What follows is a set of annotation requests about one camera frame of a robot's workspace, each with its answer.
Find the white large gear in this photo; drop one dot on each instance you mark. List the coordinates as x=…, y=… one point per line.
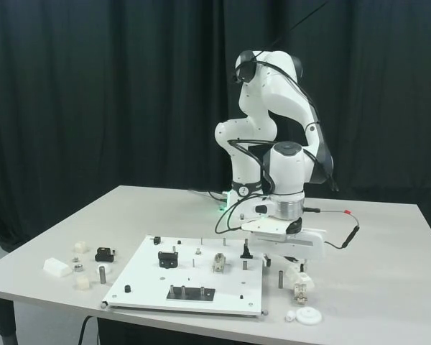
x=309, y=315

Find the tiny white gear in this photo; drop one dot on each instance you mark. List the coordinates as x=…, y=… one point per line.
x=290, y=315

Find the white task board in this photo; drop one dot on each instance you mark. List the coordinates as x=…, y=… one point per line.
x=186, y=273

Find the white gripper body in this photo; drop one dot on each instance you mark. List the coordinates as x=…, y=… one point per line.
x=301, y=244

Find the large metal round peg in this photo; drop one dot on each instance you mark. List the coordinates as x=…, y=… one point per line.
x=102, y=275

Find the long white holder block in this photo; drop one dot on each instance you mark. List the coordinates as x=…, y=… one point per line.
x=57, y=268

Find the black table leg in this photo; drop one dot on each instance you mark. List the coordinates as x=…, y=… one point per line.
x=1, y=320

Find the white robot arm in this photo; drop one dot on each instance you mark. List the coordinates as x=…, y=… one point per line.
x=258, y=108

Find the black D-SUB plug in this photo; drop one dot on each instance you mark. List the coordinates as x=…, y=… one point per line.
x=104, y=253

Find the small white cube holder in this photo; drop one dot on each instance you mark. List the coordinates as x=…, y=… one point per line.
x=80, y=247

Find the beige plug with metal clip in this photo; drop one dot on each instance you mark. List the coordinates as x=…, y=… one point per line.
x=299, y=294

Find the black curtain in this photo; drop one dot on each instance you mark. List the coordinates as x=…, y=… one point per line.
x=93, y=108

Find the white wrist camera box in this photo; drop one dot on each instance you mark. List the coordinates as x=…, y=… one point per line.
x=260, y=209

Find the metal square peg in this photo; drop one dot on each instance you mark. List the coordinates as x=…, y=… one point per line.
x=244, y=264

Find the cream cube holder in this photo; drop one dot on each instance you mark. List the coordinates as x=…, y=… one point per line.
x=82, y=282

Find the white peg holder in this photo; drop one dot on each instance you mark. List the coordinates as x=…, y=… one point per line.
x=301, y=277

